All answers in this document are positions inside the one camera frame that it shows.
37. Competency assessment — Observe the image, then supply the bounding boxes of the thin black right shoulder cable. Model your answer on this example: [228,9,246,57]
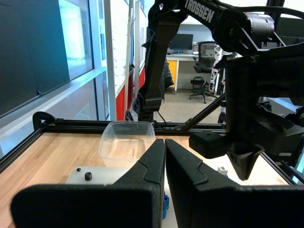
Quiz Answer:
[220,3,304,19]

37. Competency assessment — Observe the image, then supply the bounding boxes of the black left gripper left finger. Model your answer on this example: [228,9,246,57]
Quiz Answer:
[10,139,166,228]

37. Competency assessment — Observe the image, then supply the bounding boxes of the black computer monitor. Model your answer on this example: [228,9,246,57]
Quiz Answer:
[169,33,194,54]

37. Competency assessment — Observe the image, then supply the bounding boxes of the blue clamp with black connector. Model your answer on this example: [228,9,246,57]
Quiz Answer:
[162,194,170,220]

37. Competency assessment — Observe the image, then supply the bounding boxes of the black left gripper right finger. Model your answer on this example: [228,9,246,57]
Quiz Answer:
[165,139,304,228]

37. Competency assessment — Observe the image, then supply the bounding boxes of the yellow drawer cabinet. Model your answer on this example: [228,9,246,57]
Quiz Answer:
[167,60,178,87]

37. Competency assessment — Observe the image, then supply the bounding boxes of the black hanging jacket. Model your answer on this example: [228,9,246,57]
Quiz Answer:
[160,63,175,103]

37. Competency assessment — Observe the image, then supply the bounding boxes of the black office chair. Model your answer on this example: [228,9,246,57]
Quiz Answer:
[189,40,218,105]

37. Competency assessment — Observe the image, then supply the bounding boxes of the white lattice structure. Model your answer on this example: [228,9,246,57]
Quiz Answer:
[209,44,223,92]

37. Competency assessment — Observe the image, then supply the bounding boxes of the clear plastic tub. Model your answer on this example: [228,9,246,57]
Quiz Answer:
[98,120,157,168]

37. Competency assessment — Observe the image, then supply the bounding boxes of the black aluminium frame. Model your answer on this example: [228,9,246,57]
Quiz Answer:
[0,0,304,187]

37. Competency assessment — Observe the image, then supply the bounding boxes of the red wall panel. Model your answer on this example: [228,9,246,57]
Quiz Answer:
[139,66,146,91]
[115,85,126,122]
[127,71,133,110]

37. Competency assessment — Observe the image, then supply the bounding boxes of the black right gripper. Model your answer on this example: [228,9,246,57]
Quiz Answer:
[189,128,301,181]

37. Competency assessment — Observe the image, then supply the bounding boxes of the white office desk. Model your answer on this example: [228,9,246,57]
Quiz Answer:
[166,52,214,91]

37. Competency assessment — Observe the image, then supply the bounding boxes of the white mounting board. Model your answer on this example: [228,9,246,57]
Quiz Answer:
[64,152,289,228]

